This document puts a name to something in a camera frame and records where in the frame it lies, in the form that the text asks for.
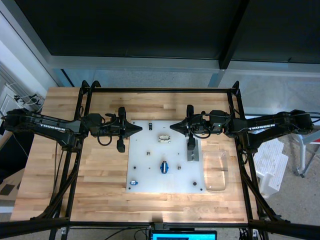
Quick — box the brown cardboard box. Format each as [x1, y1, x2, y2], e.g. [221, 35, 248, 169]
[0, 166, 26, 201]

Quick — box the black metal frame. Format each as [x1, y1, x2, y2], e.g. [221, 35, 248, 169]
[0, 79, 320, 240]

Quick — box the clear plastic tub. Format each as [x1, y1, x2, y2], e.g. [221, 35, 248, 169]
[202, 149, 231, 194]

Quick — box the power strip with plugs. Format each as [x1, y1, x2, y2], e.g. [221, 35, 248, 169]
[12, 93, 44, 108]

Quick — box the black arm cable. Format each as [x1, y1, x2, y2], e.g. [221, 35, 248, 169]
[189, 113, 212, 139]
[96, 129, 113, 147]

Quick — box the beige connector housing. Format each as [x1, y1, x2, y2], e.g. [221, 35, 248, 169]
[157, 134, 172, 145]

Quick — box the grey metal stand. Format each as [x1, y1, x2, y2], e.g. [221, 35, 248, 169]
[283, 123, 320, 179]

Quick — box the grey metal bar with pegs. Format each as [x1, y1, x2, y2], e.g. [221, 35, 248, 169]
[186, 138, 201, 163]

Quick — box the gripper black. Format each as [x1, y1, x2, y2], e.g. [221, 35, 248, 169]
[169, 104, 209, 152]
[104, 106, 144, 153]

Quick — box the blue round holder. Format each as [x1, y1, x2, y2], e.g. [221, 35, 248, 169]
[158, 161, 171, 176]

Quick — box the laptop screen with blue edge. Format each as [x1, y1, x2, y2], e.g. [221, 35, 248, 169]
[149, 229, 218, 240]

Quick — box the white step stool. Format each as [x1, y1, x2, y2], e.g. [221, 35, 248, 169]
[254, 138, 291, 200]

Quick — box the white board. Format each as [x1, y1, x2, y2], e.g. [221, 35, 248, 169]
[124, 119, 207, 194]

